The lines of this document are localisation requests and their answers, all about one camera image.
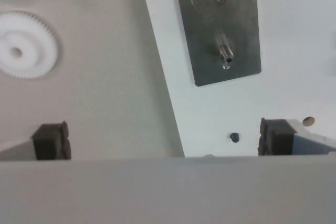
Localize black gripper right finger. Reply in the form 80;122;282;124
258;117;336;157

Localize white task board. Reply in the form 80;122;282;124
138;0;336;158

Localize white large gear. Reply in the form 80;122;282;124
0;9;58;80

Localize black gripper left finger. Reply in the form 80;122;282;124
0;120;72;162

